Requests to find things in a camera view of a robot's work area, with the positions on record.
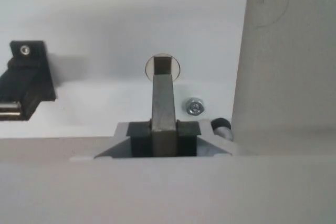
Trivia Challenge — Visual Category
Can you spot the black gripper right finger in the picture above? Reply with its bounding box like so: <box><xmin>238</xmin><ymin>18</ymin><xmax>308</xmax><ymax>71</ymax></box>
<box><xmin>175</xmin><ymin>120</ymin><xmax>233</xmax><ymax>158</ymax></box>

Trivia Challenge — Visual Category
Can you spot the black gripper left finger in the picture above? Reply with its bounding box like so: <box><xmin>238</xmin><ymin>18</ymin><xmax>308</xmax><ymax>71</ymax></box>
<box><xmin>93</xmin><ymin>121</ymin><xmax>153</xmax><ymax>158</ymax></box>

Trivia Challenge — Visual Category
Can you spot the metal square peg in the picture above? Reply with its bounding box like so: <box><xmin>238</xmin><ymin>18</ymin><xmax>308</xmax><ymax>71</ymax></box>
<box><xmin>149</xmin><ymin>73</ymin><xmax>178</xmax><ymax>157</ymax></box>

